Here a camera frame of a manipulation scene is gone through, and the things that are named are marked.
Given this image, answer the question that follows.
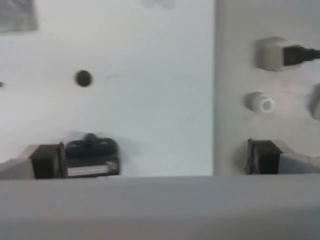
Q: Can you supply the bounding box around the white task board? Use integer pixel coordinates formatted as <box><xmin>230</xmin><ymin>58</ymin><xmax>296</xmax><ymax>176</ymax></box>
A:
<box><xmin>0</xmin><ymin>0</ymin><xmax>216</xmax><ymax>179</ymax></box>

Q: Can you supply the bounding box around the white round holder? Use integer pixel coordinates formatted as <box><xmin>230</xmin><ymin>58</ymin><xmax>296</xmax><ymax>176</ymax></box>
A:
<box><xmin>242</xmin><ymin>91</ymin><xmax>276</xmax><ymax>116</ymax></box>

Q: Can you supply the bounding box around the white USB plug holder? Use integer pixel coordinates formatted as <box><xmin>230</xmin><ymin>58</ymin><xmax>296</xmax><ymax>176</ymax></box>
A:
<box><xmin>253</xmin><ymin>36</ymin><xmax>302</xmax><ymax>74</ymax></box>

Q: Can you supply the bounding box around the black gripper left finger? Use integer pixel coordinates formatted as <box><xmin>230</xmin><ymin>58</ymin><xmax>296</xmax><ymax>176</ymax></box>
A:
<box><xmin>0</xmin><ymin>141</ymin><xmax>67</xmax><ymax>181</ymax></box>

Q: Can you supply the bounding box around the black USB plug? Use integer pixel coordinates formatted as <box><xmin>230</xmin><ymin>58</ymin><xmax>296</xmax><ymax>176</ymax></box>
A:
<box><xmin>282</xmin><ymin>44</ymin><xmax>320</xmax><ymax>68</ymax></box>

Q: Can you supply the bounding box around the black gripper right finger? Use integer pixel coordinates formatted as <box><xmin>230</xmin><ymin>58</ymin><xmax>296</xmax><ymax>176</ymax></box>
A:
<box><xmin>244</xmin><ymin>138</ymin><xmax>320</xmax><ymax>176</ymax></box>

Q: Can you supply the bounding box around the black D-SUB plug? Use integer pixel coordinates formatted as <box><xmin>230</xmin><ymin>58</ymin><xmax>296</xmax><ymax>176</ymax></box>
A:
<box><xmin>64</xmin><ymin>132</ymin><xmax>121</xmax><ymax>179</ymax></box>

